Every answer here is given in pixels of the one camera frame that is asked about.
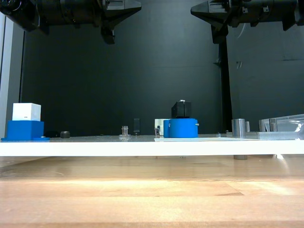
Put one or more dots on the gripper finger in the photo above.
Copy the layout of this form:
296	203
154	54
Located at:
128	5
216	21
215	6
118	17

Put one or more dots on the silver metal cylinder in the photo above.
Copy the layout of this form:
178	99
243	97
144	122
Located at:
238	128

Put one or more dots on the black D-sub connector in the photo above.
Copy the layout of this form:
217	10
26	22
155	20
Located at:
181	110

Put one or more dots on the grey metal peg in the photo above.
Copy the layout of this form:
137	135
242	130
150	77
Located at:
273	126
247	126
261	126

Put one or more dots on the white cube connector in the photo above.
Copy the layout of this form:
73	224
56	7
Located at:
26	111

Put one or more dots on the white connector housing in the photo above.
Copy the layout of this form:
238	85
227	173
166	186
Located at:
158	124

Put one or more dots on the small silver fitting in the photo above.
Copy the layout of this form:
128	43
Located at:
124	131

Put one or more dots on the clear plastic tub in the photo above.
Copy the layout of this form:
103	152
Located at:
292	123

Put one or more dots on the grey metal block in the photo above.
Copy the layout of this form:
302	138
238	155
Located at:
261	135

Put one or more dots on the black set screw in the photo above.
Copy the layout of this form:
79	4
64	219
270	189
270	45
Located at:
65	135

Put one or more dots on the white task board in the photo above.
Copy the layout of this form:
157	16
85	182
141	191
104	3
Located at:
95	148

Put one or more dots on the black vertical post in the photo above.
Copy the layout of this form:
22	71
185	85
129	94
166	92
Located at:
224	83

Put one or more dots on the grey metal partition frame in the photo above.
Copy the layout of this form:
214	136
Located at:
13	71

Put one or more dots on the small black upright bracket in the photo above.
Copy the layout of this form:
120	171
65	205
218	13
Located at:
136	124

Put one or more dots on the blue round mount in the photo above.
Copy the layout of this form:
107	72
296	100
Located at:
183	129

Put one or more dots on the blue square mount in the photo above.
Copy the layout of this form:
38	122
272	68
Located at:
23	130

